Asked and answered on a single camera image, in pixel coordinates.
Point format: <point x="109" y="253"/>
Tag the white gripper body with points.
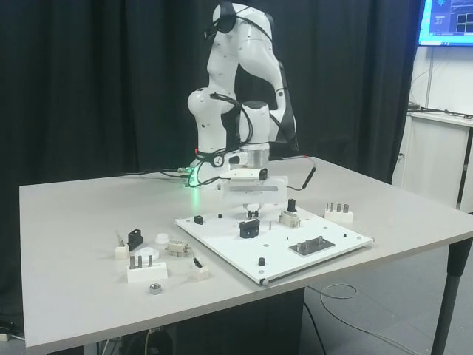
<point x="255" y="196"/>

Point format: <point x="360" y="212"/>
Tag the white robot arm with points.
<point x="221" y="66"/>

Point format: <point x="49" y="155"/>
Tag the white task board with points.
<point x="229" y="244"/>

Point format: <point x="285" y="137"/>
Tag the black Ethernet plug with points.
<point x="197" y="263"/>

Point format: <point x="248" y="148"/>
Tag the white Ethernet plug holder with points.
<point x="200" y="273"/>

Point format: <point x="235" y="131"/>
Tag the beige waterproof plug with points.
<point x="177" y="247"/>

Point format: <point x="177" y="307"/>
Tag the white round peg holder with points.
<point x="339" y="217"/>

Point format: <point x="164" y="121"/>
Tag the white medium gear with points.
<point x="161" y="239"/>

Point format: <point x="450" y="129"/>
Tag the white large gear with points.
<point x="146" y="255"/>

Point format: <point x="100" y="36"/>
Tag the black D-SUB plug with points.
<point x="135" y="239"/>

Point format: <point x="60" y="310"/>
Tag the white square peg holder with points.
<point x="148" y="273"/>

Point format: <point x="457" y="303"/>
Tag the metal bolt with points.
<point x="154" y="289"/>

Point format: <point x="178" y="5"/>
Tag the white USB plug holder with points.
<point x="120" y="252"/>

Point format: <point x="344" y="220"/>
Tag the white cabinet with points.
<point x="432" y="159"/>

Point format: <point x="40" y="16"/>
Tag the black curtain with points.
<point x="92" y="74"/>

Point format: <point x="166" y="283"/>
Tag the black table leg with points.
<point x="449" y="288"/>

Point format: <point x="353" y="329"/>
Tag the blue screen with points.
<point x="447" y="22"/>

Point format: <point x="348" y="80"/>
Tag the white power strip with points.
<point x="3" y="337"/>

